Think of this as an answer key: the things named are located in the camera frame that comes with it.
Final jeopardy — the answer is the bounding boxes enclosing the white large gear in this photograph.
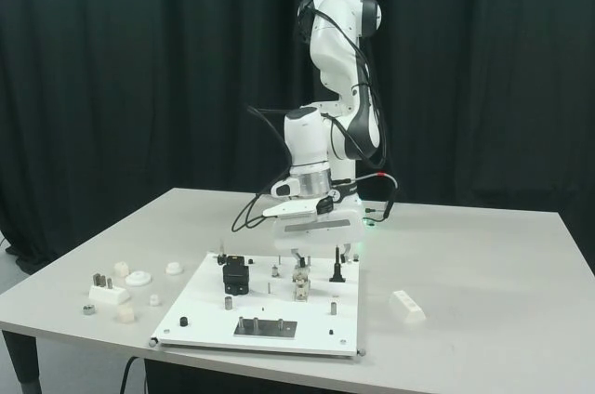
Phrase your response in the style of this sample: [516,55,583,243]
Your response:
[124,269,152,287]

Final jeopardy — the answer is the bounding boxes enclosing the white task board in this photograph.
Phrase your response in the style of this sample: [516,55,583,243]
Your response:
[149,238,369,360]

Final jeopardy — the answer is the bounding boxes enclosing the black hanging cable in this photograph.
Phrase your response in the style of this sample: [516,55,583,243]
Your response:
[121,355,146,394]

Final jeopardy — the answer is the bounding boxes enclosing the empty white peg holder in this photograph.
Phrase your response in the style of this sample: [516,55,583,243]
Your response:
[388,290,428,322]

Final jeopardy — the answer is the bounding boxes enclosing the black curtains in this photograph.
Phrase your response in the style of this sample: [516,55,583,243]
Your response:
[0,0,595,258]

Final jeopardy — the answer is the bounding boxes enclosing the black D-SUB plug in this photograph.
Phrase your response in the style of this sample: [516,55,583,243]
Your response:
[221,254,251,296]

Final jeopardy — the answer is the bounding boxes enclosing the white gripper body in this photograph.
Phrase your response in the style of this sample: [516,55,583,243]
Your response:
[271,204,364,251]

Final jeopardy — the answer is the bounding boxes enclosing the black camera cable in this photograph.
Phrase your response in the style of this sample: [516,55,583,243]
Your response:
[231,189,280,231]

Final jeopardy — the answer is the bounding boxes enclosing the silver wrist ring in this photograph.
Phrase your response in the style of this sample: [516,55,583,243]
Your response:
[297,172,334,198]

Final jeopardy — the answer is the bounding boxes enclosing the white mounting plate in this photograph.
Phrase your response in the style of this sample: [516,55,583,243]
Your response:
[262,200,322,218]

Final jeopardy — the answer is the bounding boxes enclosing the black table leg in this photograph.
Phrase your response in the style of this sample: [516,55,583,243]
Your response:
[0,329,39,394]

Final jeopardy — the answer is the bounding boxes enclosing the grey waterproof plug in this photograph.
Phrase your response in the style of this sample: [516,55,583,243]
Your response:
[291,257,311,284]

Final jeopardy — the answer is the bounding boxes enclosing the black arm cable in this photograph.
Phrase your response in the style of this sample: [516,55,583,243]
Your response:
[245,6,391,170]

